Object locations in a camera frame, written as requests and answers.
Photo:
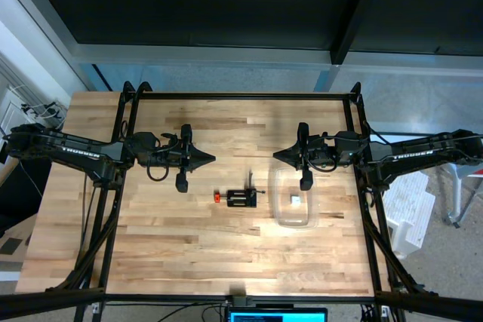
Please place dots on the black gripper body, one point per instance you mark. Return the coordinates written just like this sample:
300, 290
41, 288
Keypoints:
185, 148
305, 148

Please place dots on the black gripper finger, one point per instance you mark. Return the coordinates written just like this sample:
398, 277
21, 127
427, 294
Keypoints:
198, 153
291, 160
291, 151
198, 163

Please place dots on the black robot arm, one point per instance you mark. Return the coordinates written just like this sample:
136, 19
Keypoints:
81, 152
407, 158

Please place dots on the small white block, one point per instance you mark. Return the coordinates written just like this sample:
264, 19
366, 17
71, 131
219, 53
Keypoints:
295, 200

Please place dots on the clear plastic tub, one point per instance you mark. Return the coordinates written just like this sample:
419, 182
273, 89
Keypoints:
287, 212

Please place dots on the black vise clamp orange knob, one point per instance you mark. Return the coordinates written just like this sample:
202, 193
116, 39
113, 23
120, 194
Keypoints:
241, 198

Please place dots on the white foam block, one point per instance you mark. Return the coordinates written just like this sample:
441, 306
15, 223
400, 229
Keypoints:
407, 216

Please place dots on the blue laptop screen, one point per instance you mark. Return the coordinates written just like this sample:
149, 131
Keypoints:
275, 316

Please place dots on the grey metal stand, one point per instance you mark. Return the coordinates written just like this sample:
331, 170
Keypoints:
457, 194

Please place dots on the cardboard box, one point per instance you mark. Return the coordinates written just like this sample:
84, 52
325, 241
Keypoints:
26, 231

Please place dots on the black aluminium frame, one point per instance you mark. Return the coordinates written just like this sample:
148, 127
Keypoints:
241, 95

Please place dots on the black table-level camera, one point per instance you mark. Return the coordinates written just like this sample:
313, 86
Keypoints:
239, 297

